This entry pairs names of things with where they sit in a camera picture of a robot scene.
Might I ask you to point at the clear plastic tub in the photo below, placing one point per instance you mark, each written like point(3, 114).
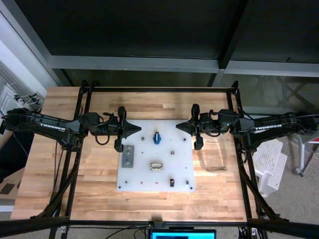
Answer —
point(214, 156)

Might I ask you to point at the grey metal plate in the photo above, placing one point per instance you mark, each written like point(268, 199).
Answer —
point(131, 155)

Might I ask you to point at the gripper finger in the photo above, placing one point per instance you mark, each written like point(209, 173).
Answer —
point(187, 124)
point(131, 131)
point(187, 130)
point(132, 126)

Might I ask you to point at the screen with blue edge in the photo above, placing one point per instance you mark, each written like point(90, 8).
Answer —
point(182, 235)

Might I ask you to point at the grey metal wall rail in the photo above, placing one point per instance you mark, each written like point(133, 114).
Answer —
point(124, 63)

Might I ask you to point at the beige multi-pin connector housing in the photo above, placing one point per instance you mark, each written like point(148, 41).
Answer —
point(157, 166)

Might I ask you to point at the blue round plug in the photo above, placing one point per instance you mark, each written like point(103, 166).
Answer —
point(157, 143)

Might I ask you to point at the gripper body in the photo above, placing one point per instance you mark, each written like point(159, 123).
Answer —
point(121, 129)
point(197, 125)

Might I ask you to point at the black table-level camera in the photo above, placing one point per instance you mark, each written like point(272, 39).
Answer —
point(158, 224)

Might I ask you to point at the white task board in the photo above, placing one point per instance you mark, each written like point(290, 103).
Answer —
point(149, 176)

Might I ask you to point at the grey metal wall post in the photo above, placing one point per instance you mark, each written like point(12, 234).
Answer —
point(32, 39)

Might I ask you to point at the white step stool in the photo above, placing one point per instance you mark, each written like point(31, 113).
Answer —
point(269, 159)

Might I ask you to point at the black flanged connector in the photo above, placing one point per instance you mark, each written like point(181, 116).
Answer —
point(172, 183)

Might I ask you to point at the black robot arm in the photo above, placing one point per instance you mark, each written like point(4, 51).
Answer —
point(49, 124)
point(269, 128)

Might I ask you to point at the black wall post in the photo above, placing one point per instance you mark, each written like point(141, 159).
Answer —
point(231, 37)

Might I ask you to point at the black metal frame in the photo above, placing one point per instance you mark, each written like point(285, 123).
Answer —
point(159, 89)

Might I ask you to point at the grey metal stand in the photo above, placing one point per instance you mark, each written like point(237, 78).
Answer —
point(299, 159)

